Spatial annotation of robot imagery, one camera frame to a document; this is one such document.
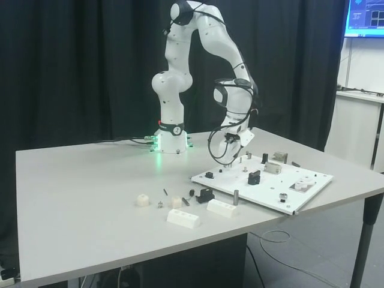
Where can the small metal plug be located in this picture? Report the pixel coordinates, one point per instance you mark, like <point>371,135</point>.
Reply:
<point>160,204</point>

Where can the white task board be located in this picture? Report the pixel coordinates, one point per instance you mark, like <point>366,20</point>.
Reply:
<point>270,189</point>

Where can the cream cube holder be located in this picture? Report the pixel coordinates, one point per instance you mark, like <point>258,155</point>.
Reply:
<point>142,200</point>
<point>176,202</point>

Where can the blue screen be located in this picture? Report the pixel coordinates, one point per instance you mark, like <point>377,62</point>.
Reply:
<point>364,18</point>

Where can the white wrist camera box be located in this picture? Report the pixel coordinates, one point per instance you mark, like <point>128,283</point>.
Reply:
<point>247,136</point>

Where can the white medium gear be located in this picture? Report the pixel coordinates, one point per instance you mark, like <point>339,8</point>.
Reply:
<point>302,183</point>

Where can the dark table leg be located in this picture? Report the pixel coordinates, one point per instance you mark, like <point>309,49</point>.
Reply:
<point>363,246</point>

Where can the white large gear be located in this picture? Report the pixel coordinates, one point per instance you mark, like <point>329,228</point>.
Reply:
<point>309,179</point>

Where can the metal BNC plug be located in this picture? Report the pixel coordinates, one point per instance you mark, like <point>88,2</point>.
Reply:
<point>283,197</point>

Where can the black square peg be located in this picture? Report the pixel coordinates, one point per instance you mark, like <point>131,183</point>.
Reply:
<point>286,158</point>

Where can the black curtain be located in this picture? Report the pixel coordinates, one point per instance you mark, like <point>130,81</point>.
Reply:
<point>75,60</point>

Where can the small black plug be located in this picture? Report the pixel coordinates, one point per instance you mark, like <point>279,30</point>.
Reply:
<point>191,193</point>

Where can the white cabinet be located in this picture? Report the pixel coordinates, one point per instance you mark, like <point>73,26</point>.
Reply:
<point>354,129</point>

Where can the dark metal peg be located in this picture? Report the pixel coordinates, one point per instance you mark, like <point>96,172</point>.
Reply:
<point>187,202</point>

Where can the white small gear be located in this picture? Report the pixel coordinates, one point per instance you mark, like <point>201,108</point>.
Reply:
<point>298,187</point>

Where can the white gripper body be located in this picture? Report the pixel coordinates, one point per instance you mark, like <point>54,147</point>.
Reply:
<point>231,151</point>

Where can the tall metal round peg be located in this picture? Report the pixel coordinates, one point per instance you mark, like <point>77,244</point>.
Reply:
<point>236,197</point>

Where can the black D-SUB plug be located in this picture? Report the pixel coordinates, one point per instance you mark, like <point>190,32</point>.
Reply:
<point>205,196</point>

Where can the white long peg holder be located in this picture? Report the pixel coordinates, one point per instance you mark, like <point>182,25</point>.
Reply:
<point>183,219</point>
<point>222,208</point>

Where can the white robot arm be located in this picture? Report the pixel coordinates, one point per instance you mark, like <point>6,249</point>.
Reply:
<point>174,120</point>

